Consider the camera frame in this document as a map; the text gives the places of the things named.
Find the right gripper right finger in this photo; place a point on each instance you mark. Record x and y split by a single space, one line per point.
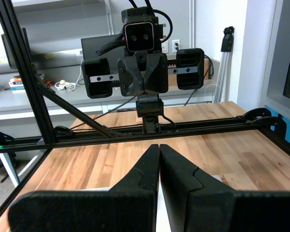
232 212

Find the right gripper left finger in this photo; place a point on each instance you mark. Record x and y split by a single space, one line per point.
87 212

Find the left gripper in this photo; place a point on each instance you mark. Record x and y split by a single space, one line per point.
96 65

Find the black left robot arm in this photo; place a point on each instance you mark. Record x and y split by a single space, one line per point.
149 106

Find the black desk monitor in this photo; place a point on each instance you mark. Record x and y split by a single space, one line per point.
6 53
89 48

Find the brown wooden box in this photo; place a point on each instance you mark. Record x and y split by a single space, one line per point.
207 70

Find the white task board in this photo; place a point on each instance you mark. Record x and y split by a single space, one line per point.
161 210

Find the aluminium stand black top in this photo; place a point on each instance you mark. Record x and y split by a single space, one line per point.
228 41

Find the grey office desk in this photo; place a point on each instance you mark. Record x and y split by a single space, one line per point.
26 101

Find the stack of books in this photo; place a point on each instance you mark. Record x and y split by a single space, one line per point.
15 85

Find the white wall outlet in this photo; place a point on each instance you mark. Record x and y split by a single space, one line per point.
176 46
165 47

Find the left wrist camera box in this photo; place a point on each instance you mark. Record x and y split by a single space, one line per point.
139 36

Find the black aluminium frame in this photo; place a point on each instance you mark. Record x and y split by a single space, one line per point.
26 72

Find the white wall shelf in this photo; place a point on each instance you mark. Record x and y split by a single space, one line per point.
38 6

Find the grey window frame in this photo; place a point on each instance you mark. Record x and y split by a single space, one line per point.
275 48

